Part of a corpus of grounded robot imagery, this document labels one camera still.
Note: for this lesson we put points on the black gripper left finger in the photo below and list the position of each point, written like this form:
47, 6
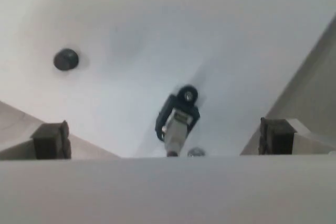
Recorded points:
51, 142

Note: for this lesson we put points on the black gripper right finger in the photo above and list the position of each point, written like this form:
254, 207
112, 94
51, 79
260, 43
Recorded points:
278, 137

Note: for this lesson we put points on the black round screw knob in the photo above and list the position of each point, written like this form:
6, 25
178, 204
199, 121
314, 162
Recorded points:
66, 59

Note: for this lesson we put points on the white task board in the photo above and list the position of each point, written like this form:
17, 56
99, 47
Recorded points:
157, 24

